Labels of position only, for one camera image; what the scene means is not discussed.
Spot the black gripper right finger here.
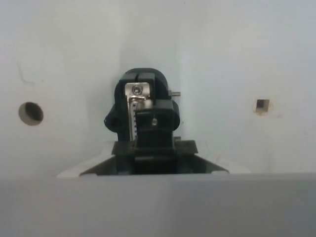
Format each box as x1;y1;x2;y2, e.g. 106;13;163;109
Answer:
174;139;231;175

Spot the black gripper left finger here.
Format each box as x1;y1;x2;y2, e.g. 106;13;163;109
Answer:
56;140;136;177

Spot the black D-SUB plug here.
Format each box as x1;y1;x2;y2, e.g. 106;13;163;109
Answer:
104;68;182;175

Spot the white task board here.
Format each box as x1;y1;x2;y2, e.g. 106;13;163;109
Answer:
0;0;316;177

